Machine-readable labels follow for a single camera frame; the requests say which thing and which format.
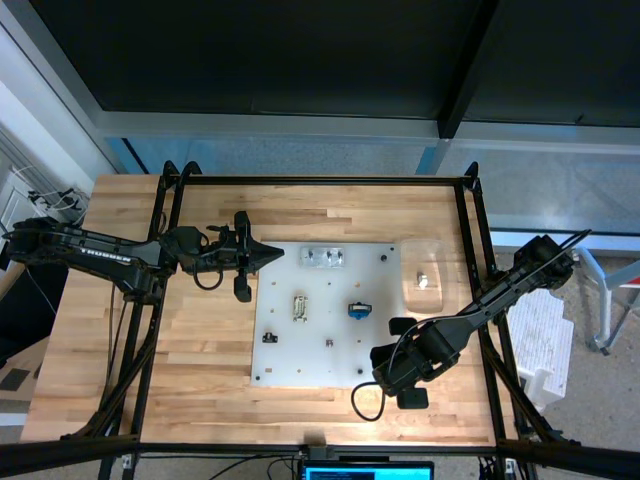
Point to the clear plastic tub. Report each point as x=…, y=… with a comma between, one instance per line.
x=432, y=300

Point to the blue lit screen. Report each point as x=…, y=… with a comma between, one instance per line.
x=365, y=472

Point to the silver block with two posts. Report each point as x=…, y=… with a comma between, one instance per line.
x=322, y=257

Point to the blue and black connector block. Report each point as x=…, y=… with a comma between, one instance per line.
x=359, y=310

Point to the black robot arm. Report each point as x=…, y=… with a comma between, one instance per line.
x=440, y=350
x=100, y=252

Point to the black vertical post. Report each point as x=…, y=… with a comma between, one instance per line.
x=465, y=80

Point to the white task board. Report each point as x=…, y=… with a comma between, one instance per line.
x=310, y=360

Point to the small black clamp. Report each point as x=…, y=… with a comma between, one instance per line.
x=270, y=337

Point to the white styrofoam block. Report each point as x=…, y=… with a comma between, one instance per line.
x=542, y=345

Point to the grey metal tube stand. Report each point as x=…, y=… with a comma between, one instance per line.
x=603, y=310

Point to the black camera box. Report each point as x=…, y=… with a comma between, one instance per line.
x=319, y=451

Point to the brown cardboard box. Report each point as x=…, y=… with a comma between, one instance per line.
x=25, y=360

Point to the grey rectangular connector housing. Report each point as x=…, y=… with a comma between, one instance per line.
x=300, y=307

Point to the black aluminium frame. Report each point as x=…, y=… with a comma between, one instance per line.
x=320, y=178

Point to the red and white panel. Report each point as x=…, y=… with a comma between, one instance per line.
x=630, y=277

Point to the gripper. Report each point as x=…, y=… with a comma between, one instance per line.
x=395, y=370
x=243, y=260

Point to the white connector mount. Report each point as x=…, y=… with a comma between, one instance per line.
x=423, y=282

